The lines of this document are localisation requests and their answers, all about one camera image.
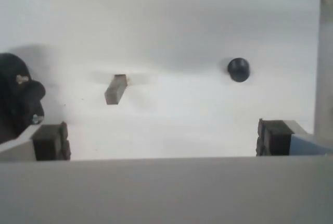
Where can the small black round stud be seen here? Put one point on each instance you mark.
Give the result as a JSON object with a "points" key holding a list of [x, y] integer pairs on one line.
{"points": [[238, 69]]}

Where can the metal square peg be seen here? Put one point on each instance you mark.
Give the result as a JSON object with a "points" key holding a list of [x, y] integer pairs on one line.
{"points": [[114, 91]]}

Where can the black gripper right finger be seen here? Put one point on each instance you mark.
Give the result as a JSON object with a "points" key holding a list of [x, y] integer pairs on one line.
{"points": [[275, 140]]}

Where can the white task board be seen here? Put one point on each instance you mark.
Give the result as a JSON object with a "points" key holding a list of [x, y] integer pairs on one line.
{"points": [[166, 26]]}

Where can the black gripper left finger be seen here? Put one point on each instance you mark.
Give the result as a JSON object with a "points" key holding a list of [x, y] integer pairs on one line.
{"points": [[49, 143]]}

